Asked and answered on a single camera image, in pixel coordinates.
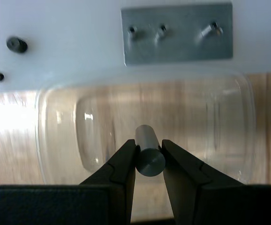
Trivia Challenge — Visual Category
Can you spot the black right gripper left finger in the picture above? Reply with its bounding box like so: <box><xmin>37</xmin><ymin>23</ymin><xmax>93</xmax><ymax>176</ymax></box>
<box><xmin>0</xmin><ymin>139</ymin><xmax>136</xmax><ymax>225</ymax></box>

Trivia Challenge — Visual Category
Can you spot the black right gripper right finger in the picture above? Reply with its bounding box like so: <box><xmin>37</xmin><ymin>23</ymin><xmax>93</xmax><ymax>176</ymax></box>
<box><xmin>162</xmin><ymin>139</ymin><xmax>271</xmax><ymax>225</ymax></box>

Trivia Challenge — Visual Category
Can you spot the grey metal cylinder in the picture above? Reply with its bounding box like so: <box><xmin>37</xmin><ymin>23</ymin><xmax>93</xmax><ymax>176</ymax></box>
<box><xmin>135</xmin><ymin>124</ymin><xmax>166</xmax><ymax>178</ymax></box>

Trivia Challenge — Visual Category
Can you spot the clear plastic tub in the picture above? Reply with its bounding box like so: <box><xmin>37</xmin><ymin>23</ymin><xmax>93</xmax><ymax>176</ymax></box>
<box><xmin>34</xmin><ymin>70</ymin><xmax>257</xmax><ymax>186</ymax></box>

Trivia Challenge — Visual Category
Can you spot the grey metal plate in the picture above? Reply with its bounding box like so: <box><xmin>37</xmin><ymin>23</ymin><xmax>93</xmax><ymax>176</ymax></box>
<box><xmin>120</xmin><ymin>2</ymin><xmax>234</xmax><ymax>67</ymax></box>

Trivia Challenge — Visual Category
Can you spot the white task board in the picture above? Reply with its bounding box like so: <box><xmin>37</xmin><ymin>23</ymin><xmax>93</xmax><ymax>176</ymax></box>
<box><xmin>0</xmin><ymin>0</ymin><xmax>271</xmax><ymax>94</ymax></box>

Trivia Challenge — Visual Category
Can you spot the thick metal peg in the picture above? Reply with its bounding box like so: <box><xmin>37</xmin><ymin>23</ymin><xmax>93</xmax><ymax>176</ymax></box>
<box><xmin>200</xmin><ymin>21</ymin><xmax>224</xmax><ymax>43</ymax></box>

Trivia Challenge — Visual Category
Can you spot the black round knob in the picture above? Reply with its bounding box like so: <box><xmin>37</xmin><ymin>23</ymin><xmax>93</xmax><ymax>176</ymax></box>
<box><xmin>6</xmin><ymin>36</ymin><xmax>28</xmax><ymax>54</ymax></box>

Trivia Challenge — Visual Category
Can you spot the thin metal peg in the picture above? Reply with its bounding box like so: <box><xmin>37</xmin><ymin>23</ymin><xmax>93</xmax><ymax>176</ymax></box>
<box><xmin>127</xmin><ymin>24</ymin><xmax>147</xmax><ymax>42</ymax></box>

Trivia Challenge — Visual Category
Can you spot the medium metal peg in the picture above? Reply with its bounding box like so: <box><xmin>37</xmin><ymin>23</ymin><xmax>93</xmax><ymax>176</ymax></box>
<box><xmin>154</xmin><ymin>23</ymin><xmax>171</xmax><ymax>44</ymax></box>

